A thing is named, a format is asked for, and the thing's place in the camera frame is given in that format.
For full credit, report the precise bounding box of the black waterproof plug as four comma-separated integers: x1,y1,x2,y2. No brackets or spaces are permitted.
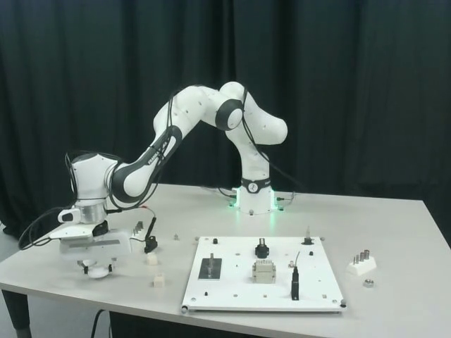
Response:
254,237,271,258

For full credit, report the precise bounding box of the black base cable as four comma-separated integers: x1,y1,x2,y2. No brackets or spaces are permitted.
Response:
200,185,237,198

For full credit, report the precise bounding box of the black floor cable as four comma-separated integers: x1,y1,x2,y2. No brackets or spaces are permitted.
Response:
93,308,111,338

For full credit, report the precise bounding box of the silver flange ring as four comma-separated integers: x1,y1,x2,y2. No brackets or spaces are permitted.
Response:
78,206,106,225

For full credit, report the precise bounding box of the black looped wrist cable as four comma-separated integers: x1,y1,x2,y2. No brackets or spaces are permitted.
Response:
19,206,77,251

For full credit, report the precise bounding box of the thin black rod on wire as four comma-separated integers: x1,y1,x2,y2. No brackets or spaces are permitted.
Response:
140,206,159,242

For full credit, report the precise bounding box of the small white box dark window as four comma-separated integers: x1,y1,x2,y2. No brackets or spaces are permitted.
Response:
57,208,81,223

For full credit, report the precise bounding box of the white large gear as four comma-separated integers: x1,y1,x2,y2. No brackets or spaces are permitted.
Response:
81,263,109,280

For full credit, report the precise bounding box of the black table leg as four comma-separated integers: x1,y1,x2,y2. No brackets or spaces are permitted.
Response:
1,290,28,338

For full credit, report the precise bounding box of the black curtain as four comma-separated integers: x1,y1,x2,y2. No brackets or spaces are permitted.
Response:
0,0,451,233

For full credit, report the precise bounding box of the grey base connector cable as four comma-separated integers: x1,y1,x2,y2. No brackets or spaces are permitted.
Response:
273,192,300,206

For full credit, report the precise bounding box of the flat white mount plate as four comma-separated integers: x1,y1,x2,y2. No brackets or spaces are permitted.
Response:
49,225,95,241

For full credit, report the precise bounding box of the white task board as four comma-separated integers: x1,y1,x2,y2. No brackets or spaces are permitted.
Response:
180,234,348,313

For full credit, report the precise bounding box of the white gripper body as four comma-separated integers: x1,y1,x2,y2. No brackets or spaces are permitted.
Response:
58,230,133,264

